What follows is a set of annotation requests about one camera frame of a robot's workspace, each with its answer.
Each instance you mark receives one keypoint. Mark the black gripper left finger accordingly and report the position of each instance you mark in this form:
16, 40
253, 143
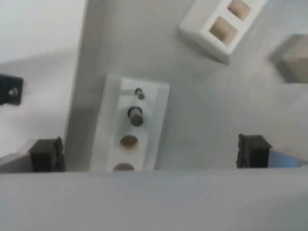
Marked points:
45, 156

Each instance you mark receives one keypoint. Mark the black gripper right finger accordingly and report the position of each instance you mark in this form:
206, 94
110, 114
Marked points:
255, 154

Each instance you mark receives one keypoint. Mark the white round peg holder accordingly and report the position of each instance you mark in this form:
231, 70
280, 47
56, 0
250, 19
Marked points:
108, 144

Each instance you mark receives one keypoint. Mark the thin metal round peg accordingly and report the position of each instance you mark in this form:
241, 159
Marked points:
141, 96

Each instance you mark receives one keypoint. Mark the white square peg holder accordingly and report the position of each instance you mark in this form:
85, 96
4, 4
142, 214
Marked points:
207, 44

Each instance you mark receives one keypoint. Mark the cream small holder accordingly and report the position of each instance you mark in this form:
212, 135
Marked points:
296, 65

